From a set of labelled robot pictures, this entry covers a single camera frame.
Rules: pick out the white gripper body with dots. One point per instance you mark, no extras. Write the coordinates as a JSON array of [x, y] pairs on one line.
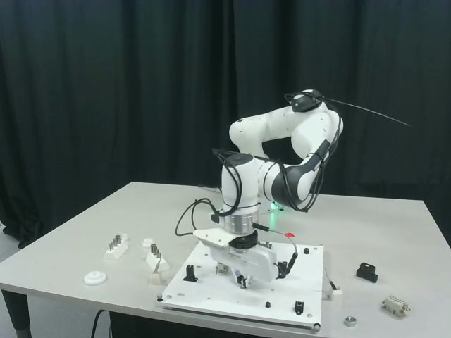
[[253, 264]]

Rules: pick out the metal BNC plug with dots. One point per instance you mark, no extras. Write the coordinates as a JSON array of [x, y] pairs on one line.
[[242, 283]]

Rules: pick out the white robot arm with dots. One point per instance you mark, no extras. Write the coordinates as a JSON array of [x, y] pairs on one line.
[[246, 134]]

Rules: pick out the white task board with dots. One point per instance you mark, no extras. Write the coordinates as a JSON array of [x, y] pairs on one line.
[[299, 285]]

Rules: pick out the metal USB plug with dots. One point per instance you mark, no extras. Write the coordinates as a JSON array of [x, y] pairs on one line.
[[158, 268]]

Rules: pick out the small white plug holder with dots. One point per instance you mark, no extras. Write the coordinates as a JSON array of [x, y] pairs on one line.
[[156, 279], [336, 295]]

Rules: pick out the white square peg holder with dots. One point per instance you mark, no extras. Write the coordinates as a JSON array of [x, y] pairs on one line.
[[151, 261]]

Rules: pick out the large metal square peg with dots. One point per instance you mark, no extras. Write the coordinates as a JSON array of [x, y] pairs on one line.
[[154, 248]]

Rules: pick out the white medium gear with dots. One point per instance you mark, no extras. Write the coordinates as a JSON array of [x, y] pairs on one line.
[[147, 243]]

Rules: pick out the metal hex bolt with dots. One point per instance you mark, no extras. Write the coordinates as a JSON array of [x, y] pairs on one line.
[[350, 320]]

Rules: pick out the black D-SUB plug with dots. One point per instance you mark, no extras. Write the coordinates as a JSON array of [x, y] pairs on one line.
[[366, 273]]

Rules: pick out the white round peg holder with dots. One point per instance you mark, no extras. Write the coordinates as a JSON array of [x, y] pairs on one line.
[[114, 254]]

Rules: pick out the beige waterproof plug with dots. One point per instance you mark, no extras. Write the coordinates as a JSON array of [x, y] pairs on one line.
[[395, 303]]

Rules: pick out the white large gear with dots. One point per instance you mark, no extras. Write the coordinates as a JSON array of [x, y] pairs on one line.
[[89, 280]]

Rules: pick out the dark grey table leg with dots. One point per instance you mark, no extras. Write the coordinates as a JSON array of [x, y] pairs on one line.
[[15, 310]]

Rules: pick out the black curtain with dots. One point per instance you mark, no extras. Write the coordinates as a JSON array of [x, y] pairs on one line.
[[105, 88]]

